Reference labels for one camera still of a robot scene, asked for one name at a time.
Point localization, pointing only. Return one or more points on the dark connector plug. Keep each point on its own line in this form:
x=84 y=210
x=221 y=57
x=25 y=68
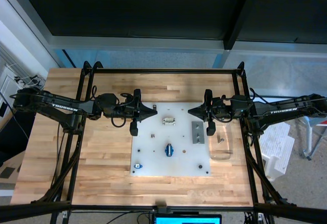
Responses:
x=168 y=150

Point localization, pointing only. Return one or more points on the laptop screen with blue edge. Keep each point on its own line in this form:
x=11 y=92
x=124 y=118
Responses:
x=186 y=221

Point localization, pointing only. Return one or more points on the black table-edge camera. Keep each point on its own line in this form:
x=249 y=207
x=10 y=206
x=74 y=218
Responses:
x=163 y=210

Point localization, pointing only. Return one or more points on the white cabinet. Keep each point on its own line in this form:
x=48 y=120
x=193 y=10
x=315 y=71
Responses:
x=7 y=86

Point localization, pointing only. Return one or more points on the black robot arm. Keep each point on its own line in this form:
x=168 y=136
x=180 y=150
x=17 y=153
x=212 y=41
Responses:
x=260 y=109
x=84 y=106

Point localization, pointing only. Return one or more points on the beige multi-pin connector housing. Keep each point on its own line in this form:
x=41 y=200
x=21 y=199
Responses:
x=169 y=121

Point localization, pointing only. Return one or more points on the grey metal stand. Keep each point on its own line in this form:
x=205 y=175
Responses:
x=308 y=137

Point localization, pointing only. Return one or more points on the white task board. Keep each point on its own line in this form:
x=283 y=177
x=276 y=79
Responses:
x=158 y=162

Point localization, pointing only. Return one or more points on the clear plastic tub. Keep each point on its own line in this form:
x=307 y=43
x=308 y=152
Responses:
x=224 y=150

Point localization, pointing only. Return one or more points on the black metal frame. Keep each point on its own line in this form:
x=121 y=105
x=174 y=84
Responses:
x=163 y=70

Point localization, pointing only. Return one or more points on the cardboard box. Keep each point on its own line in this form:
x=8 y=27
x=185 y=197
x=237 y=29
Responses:
x=12 y=162

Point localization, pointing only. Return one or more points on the silver metal cylinder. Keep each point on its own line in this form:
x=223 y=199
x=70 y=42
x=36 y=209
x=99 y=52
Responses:
x=219 y=140

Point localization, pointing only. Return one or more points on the grey metal block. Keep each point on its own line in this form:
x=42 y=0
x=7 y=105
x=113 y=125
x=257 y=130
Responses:
x=201 y=132

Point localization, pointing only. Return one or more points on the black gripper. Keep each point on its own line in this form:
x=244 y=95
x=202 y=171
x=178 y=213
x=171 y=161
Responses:
x=219 y=110
x=127 y=111

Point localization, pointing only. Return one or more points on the blue square mount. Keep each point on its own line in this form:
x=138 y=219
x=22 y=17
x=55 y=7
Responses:
x=134 y=167

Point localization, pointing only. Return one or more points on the blue round connector mount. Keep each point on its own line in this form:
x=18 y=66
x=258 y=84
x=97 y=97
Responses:
x=165 y=150

